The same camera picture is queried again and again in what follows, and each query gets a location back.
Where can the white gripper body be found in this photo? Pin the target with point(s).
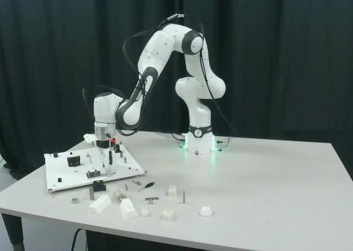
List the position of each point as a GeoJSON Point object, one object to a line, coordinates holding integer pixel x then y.
{"type": "Point", "coordinates": [103, 155]}

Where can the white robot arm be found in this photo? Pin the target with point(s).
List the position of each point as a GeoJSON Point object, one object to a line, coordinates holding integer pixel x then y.
{"type": "Point", "coordinates": [198, 110]}

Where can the white medium gear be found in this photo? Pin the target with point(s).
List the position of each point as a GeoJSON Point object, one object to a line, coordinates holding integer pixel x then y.
{"type": "Point", "coordinates": [205, 211]}

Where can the thin black rod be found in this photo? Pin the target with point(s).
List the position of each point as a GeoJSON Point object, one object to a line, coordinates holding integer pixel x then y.
{"type": "Point", "coordinates": [110, 155]}

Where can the black plug block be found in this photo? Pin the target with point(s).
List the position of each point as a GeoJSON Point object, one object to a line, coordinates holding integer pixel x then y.
{"type": "Point", "coordinates": [99, 186]}

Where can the flat white mounting plate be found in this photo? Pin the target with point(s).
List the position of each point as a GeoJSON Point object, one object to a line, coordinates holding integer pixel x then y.
{"type": "Point", "coordinates": [89, 138]}

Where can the beige D-SUB plug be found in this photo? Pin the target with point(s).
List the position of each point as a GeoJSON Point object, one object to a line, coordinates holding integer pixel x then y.
{"type": "Point", "coordinates": [118, 194]}

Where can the flat metal USB plug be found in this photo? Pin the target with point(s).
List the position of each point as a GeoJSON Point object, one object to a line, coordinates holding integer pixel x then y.
{"type": "Point", "coordinates": [136, 182]}

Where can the thick metal round peg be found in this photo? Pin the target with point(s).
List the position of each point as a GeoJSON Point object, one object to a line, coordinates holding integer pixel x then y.
{"type": "Point", "coordinates": [91, 194]}

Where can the long white peg holder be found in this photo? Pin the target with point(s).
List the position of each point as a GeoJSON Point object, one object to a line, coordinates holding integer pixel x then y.
{"type": "Point", "coordinates": [99, 205]}
{"type": "Point", "coordinates": [128, 208]}

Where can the white task board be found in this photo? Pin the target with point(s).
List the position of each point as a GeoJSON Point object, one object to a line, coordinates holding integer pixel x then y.
{"type": "Point", "coordinates": [69, 176]}

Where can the metal bolt nut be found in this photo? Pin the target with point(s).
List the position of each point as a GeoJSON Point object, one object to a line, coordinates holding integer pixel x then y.
{"type": "Point", "coordinates": [74, 200]}

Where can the metal square peg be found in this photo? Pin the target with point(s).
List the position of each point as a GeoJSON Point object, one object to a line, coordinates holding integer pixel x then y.
{"type": "Point", "coordinates": [152, 199]}

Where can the small white peg holder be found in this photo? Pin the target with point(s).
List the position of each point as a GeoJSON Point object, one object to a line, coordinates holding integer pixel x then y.
{"type": "Point", "coordinates": [171, 191]}
{"type": "Point", "coordinates": [167, 215]}

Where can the black box cabinet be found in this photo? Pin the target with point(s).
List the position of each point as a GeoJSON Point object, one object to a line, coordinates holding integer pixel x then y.
{"type": "Point", "coordinates": [138, 242]}

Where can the thin metal round peg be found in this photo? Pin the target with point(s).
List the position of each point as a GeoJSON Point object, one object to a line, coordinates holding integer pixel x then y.
{"type": "Point", "coordinates": [183, 197]}

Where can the dark grey table leg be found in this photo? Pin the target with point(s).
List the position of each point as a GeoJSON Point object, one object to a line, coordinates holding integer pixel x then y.
{"type": "Point", "coordinates": [12, 231]}

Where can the black curtain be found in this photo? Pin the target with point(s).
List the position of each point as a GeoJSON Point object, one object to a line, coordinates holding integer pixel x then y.
{"type": "Point", "coordinates": [275, 55]}

